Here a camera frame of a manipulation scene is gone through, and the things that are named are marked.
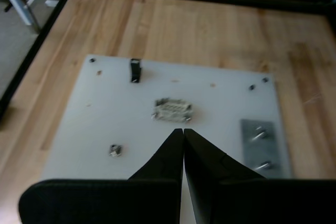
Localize black clamp bracket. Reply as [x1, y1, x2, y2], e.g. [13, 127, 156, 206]
[129, 58, 142, 83]

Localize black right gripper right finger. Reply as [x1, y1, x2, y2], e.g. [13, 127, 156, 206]
[183, 129, 336, 224]

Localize aluminium plate with posts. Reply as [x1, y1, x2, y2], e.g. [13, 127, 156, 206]
[240, 119, 283, 174]

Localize white taskboard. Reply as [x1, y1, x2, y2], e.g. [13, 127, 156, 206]
[43, 55, 294, 224]

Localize white table legs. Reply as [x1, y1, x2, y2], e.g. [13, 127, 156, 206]
[0, 0, 47, 32]

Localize beige multi-pin connector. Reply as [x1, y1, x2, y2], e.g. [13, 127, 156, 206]
[151, 98, 194, 124]

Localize small silver socket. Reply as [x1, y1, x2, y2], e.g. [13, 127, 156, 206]
[109, 144, 122, 157]

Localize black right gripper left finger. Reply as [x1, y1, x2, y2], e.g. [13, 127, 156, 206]
[18, 129, 183, 224]

